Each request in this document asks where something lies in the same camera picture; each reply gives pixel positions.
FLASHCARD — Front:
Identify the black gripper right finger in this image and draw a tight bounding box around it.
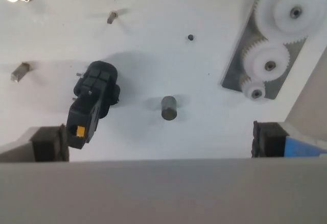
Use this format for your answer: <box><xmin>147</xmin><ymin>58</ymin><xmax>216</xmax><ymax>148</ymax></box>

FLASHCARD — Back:
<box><xmin>251</xmin><ymin>120</ymin><xmax>327</xmax><ymax>159</ymax></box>

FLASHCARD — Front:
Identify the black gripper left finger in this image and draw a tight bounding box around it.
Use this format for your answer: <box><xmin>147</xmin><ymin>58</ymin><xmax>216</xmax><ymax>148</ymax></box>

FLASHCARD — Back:
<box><xmin>0</xmin><ymin>123</ymin><xmax>70</xmax><ymax>163</ymax></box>

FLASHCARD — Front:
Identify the white small gear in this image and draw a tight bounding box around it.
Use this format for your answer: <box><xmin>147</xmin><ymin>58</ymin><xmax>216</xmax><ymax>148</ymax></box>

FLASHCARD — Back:
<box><xmin>241</xmin><ymin>77</ymin><xmax>266</xmax><ymax>101</ymax></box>

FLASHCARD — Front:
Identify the black D-SUB plug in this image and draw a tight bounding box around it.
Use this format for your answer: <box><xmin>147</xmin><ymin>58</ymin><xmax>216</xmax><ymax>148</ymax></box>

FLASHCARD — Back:
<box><xmin>65</xmin><ymin>60</ymin><xmax>121</xmax><ymax>151</ymax></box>

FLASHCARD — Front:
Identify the metal square peg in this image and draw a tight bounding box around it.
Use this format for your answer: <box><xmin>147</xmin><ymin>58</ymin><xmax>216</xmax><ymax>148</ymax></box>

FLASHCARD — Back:
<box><xmin>10</xmin><ymin>62</ymin><xmax>31</xmax><ymax>83</ymax></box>
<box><xmin>107</xmin><ymin>10</ymin><xmax>119</xmax><ymax>24</ymax></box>

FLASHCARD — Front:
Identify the white medium gear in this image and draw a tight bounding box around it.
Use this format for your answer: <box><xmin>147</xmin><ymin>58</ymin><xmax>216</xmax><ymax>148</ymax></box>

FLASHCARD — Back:
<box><xmin>241</xmin><ymin>38</ymin><xmax>290</xmax><ymax>82</ymax></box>

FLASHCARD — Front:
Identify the metal round peg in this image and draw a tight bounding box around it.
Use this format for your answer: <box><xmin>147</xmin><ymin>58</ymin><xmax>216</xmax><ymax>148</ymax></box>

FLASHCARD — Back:
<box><xmin>160</xmin><ymin>95</ymin><xmax>178</xmax><ymax>121</ymax></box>

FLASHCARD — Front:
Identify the white task board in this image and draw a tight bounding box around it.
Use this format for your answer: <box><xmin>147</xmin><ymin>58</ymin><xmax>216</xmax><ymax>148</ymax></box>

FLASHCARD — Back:
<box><xmin>0</xmin><ymin>0</ymin><xmax>327</xmax><ymax>163</ymax></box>

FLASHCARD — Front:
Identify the white large gear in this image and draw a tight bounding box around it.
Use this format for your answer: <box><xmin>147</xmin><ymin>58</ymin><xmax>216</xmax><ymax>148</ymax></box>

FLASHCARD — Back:
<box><xmin>254</xmin><ymin>0</ymin><xmax>327</xmax><ymax>42</ymax></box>

